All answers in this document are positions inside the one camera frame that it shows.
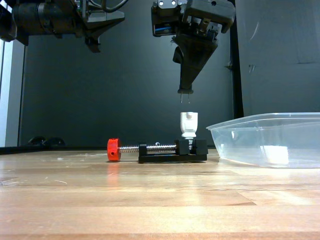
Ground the black power plug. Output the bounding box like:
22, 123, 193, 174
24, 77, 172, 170
176, 87, 195, 105

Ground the clear plastic container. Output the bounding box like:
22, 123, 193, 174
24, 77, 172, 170
205, 112, 320, 170

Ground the black clamp with orange knob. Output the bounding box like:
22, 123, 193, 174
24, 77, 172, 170
106, 137, 209, 165

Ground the small white block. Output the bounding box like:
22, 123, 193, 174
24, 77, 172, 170
259, 144, 290, 166

